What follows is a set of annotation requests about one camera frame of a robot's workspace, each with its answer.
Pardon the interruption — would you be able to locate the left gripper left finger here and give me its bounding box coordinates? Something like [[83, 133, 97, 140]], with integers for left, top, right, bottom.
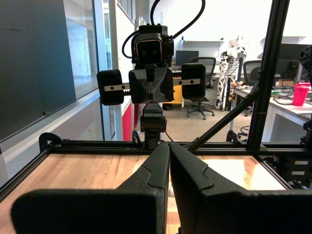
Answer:
[[11, 141, 170, 234]]

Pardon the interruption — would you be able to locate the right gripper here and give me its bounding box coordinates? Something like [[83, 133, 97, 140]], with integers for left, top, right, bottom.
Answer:
[[97, 62, 207, 106]]

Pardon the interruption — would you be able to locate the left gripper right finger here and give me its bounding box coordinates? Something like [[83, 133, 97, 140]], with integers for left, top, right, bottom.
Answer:
[[170, 142, 312, 234]]

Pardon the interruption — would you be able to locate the yellow cabinet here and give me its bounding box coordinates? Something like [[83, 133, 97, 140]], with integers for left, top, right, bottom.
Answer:
[[162, 84, 185, 108]]

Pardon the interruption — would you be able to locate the red panel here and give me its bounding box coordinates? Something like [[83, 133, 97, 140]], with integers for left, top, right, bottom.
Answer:
[[121, 102, 142, 142]]

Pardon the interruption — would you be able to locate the small black monitor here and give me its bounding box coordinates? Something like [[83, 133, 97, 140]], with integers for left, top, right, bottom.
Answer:
[[175, 50, 199, 66]]

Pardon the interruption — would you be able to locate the black office chair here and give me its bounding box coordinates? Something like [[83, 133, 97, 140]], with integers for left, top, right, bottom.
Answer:
[[186, 56, 218, 120]]

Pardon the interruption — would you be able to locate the white shelf unit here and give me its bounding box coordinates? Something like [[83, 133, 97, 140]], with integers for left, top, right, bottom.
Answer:
[[181, 39, 225, 59]]

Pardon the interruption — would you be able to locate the white lattice humanoid figure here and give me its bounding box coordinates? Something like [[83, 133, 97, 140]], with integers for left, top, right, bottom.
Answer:
[[214, 36, 247, 113]]

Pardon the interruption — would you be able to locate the grey mesh office chair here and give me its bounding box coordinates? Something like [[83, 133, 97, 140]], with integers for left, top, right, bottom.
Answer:
[[242, 59, 263, 117]]

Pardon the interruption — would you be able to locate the white desk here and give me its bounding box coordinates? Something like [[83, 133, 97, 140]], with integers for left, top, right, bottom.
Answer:
[[229, 86, 312, 144]]

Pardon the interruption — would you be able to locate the black keyboard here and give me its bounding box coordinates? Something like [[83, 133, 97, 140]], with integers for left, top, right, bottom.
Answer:
[[295, 112, 312, 121]]

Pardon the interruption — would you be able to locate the pink plastic cup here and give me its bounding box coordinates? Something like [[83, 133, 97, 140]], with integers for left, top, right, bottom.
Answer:
[[292, 82, 312, 107]]

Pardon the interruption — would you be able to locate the large dark monitor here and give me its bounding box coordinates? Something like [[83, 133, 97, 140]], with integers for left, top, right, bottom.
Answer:
[[273, 43, 312, 83]]

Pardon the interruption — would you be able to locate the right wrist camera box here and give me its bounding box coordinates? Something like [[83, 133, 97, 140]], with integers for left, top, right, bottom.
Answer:
[[133, 32, 164, 65]]

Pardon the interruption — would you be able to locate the black aluminium frame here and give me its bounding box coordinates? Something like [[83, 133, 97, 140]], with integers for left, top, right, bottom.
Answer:
[[0, 0, 312, 203]]

